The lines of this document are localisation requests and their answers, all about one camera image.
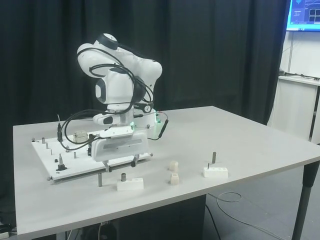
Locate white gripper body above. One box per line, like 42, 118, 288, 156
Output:
90, 132, 150, 163

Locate blue screen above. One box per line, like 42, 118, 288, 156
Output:
285, 0, 320, 33

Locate black waterproof plug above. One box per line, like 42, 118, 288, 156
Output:
56, 153, 67, 172

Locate white task board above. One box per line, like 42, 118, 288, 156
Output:
31, 134, 154, 182

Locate white square peg holder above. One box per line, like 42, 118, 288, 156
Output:
201, 166, 230, 179

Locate black box under table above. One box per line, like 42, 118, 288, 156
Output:
109, 193, 207, 240

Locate black curtains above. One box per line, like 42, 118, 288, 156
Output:
0, 0, 293, 226

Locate dark grey table leg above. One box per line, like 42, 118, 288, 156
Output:
291, 159, 319, 240

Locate grey floor cable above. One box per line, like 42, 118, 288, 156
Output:
215, 191, 297, 240

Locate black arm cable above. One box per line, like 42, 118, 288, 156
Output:
58, 53, 155, 152

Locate white cabinet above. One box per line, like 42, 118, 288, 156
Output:
268, 74, 320, 145

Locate black Ethernet plug with cable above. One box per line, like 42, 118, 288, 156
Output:
56, 113, 64, 143

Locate black cable on cabinet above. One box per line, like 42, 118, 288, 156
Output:
279, 71, 320, 82

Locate white round peg holder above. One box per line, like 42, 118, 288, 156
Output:
116, 177, 146, 192

